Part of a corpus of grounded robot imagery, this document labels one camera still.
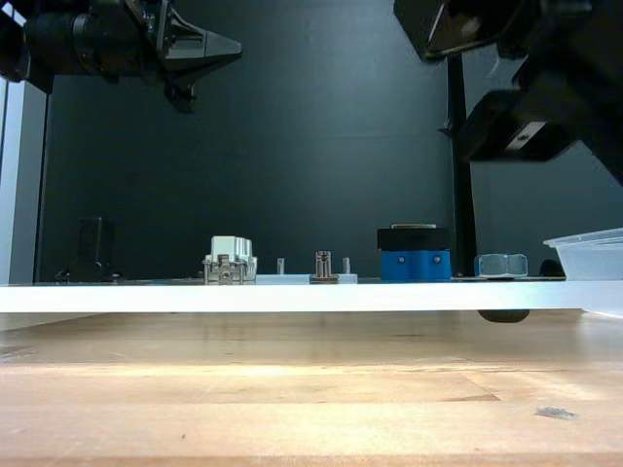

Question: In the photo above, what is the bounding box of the blue clamp block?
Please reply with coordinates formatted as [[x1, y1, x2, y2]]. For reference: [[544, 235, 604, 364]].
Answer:
[[379, 250, 453, 282]]

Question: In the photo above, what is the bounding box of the black connector housing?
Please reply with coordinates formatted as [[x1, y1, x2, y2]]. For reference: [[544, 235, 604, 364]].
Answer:
[[377, 223, 450, 253]]

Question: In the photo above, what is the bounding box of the clear plastic tub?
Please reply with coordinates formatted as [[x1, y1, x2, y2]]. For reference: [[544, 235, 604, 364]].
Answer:
[[542, 227, 623, 320]]

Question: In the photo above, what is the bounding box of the silver hex nut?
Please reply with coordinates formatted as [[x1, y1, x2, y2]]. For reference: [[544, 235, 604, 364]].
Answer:
[[474, 252, 530, 281]]

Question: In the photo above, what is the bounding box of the grey metal partition frame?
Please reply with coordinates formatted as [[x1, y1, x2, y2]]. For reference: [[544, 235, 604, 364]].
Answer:
[[0, 77, 50, 286]]

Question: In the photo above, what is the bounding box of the black wall post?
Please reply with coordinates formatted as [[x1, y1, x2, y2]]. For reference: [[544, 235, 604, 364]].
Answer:
[[445, 53, 478, 278]]

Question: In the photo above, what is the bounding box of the white plastic board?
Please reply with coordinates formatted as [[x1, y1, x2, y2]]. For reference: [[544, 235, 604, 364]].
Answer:
[[0, 275, 623, 313]]

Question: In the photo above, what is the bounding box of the small metal connector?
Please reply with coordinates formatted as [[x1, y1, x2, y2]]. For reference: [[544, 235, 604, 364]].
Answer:
[[310, 250, 341, 285]]

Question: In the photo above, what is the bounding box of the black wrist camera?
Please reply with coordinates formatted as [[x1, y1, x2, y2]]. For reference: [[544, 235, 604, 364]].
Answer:
[[392, 0, 500, 62]]

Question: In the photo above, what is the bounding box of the beige connector housing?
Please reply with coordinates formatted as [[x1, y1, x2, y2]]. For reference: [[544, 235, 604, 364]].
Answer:
[[202, 235, 258, 286]]

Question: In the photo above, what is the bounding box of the black domed foot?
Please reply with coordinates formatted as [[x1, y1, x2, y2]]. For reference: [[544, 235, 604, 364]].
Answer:
[[476, 308, 531, 324]]

